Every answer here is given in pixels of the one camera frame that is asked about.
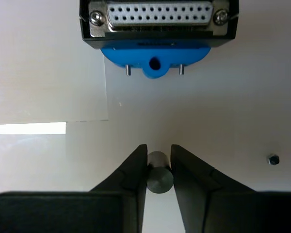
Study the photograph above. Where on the large steel cylinder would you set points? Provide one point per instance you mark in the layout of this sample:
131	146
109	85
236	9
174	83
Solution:
160	180

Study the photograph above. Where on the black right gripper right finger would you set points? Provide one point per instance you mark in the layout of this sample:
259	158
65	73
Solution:
220	211

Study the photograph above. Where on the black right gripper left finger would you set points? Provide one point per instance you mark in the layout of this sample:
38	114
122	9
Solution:
111	211

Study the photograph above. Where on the black D-sub connector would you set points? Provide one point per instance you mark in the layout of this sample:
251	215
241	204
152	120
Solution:
160	17

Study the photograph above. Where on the small black screw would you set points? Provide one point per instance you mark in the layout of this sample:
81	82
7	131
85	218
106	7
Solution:
273	160

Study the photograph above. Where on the white board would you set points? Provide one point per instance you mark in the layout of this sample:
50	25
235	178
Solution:
208	109

